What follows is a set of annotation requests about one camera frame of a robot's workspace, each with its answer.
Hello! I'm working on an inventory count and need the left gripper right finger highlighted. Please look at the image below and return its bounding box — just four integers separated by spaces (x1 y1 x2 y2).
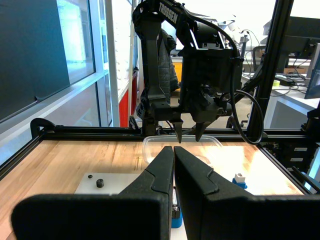
174 146 320 240

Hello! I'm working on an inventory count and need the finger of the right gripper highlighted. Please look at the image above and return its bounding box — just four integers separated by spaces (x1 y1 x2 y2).
194 121 211 143
173 119 185 144

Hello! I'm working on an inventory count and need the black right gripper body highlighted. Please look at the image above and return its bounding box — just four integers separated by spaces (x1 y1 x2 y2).
149 48 243 124

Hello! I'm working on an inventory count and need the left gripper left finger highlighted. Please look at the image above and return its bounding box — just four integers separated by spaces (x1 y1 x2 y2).
11 146 175 240

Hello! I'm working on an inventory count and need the yellow cabinet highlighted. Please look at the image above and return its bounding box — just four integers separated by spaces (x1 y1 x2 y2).
172 62 183 83

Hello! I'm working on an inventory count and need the clear plastic tub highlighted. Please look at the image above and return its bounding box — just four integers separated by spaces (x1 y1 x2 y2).
141 135 223 167

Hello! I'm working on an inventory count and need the white board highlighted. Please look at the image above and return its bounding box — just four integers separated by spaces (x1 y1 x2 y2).
74 172 251 240

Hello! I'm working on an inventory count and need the dark puffer jacket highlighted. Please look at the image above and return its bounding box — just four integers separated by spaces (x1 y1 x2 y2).
157 28 181 99

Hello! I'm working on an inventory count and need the small blue white connector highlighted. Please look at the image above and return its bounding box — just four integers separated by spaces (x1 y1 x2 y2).
231 172 248 190

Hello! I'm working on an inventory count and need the grey office chair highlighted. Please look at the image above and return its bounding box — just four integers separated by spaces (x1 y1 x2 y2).
251 45 267 74

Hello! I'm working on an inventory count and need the white desk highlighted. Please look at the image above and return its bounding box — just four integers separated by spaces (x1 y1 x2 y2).
263 86 320 131

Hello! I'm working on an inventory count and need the black computer monitor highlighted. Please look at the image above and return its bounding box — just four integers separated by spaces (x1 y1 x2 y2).
284 16 320 75

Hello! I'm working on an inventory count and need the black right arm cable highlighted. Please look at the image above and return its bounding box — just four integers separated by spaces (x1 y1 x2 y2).
192 13 265 146

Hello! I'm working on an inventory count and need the blue mount with black connector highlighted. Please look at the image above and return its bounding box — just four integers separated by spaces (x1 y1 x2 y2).
170 188 183 229

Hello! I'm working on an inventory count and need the black metal frame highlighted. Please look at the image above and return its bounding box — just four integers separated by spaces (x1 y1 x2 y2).
0 0 320 198

